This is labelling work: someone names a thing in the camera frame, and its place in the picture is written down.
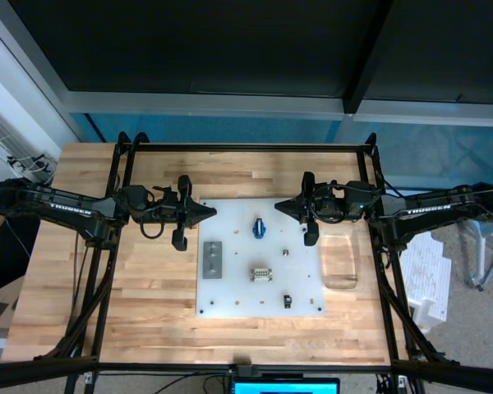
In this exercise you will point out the white foam block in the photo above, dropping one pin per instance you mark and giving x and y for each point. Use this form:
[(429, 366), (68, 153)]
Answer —
[(429, 283)]

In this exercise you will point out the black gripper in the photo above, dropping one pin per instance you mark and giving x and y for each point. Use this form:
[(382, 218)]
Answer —
[(328, 209), (168, 211)]

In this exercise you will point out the black table frame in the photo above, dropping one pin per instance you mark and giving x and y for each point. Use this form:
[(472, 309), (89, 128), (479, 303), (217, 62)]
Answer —
[(33, 368)]

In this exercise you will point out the black partition post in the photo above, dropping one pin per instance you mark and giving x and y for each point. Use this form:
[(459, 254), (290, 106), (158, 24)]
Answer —
[(354, 100)]

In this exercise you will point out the grey HAN10E connector insert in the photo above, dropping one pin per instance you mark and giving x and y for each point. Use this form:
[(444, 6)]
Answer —
[(261, 275)]

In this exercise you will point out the blue laptop screen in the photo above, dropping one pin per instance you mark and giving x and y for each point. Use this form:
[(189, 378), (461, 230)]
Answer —
[(283, 388)]

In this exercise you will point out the small black fixed camera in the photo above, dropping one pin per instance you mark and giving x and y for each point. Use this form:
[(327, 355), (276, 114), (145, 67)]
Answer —
[(245, 369)]

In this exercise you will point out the clear plastic tub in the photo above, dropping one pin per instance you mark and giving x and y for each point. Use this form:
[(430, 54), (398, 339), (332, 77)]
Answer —
[(341, 284)]

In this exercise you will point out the black connector block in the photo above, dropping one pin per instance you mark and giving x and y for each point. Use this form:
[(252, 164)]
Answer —
[(287, 301)]

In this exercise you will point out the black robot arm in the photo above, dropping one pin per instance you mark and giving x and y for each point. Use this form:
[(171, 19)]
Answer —
[(427, 211), (65, 205)]

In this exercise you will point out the blue mount with silver plug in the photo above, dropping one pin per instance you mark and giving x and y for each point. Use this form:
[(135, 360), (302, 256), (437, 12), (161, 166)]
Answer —
[(259, 228)]

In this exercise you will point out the silver metal chair frame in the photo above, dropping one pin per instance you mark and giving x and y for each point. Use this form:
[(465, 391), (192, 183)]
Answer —
[(480, 258)]

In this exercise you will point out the white task board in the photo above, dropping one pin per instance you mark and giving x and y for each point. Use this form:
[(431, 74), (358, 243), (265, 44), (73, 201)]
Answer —
[(238, 287)]

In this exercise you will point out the grey metal plate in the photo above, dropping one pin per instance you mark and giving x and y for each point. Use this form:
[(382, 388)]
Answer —
[(217, 262)]

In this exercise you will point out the tan cardboard box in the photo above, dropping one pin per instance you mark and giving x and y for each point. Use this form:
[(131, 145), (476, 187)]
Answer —
[(14, 293)]

